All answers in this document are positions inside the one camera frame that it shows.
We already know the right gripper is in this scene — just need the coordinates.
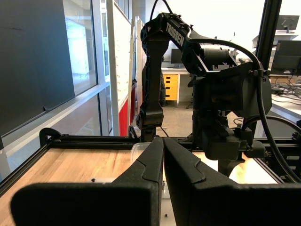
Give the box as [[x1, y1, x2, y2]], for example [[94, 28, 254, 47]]
[[193, 62, 272, 142]]

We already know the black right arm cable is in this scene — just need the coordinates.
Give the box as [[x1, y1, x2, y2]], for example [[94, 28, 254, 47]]
[[150, 0, 301, 184]]

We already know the white office desk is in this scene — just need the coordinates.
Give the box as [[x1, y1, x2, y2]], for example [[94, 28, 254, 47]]
[[161, 67, 192, 104]]

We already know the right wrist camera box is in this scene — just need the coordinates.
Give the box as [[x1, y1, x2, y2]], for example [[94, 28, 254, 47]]
[[202, 136, 243, 162]]

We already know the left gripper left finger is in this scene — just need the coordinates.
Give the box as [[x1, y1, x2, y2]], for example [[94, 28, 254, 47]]
[[10, 137, 165, 226]]

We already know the clear plastic tub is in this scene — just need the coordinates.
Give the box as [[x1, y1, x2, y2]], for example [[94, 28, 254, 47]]
[[131, 141, 151, 163]]

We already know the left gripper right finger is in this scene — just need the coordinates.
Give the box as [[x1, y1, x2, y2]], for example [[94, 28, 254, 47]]
[[164, 137, 301, 226]]

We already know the white work desk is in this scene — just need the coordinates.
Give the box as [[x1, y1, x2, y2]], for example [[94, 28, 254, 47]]
[[270, 89, 301, 121]]

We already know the large black monitor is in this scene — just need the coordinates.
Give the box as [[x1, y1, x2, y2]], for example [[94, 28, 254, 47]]
[[270, 40, 301, 76]]

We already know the yellow drawer cabinet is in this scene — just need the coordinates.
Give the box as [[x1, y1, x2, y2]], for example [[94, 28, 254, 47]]
[[163, 74, 179, 102]]

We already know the black aluminium frame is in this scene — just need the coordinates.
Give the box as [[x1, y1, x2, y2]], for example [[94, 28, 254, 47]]
[[0, 0, 301, 197]]

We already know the white partition panel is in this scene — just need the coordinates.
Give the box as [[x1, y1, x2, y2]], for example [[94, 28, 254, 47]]
[[107, 0, 134, 137], [133, 16, 148, 132]]

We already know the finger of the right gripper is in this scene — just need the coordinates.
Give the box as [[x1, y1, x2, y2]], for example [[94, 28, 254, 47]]
[[217, 160, 246, 181]]

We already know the small black monitor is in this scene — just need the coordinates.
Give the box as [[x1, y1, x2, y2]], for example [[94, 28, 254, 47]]
[[171, 48, 183, 65], [277, 15, 301, 33]]

